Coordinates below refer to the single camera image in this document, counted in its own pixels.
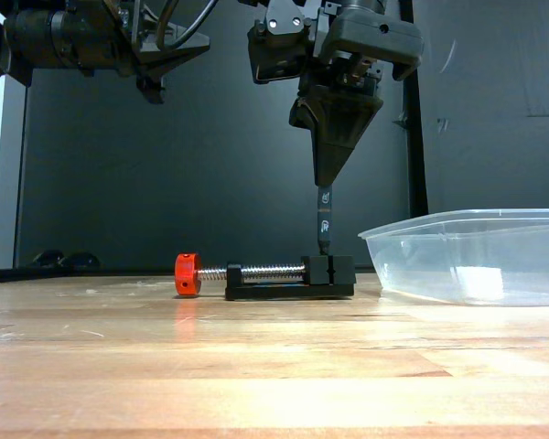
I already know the black vise with orange knob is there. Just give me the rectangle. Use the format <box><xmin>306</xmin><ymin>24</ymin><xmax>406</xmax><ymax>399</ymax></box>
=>
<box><xmin>173</xmin><ymin>252</ymin><xmax>357</xmax><ymax>302</ymax></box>

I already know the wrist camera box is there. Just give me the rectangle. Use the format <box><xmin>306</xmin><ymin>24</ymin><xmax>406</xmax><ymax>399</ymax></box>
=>
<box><xmin>248</xmin><ymin>17</ymin><xmax>313</xmax><ymax>86</ymax></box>

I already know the clear plastic tub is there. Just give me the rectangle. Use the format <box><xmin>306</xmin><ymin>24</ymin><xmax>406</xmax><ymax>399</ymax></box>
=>
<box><xmin>357</xmin><ymin>208</ymin><xmax>549</xmax><ymax>307</ymax></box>

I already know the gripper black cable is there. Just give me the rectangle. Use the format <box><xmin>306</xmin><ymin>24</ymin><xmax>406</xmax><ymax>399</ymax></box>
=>
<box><xmin>154</xmin><ymin>0</ymin><xmax>221</xmax><ymax>50</ymax></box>

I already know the small white block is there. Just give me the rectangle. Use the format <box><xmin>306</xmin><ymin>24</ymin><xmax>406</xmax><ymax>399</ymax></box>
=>
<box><xmin>452</xmin><ymin>267</ymin><xmax>504</xmax><ymax>299</ymax></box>

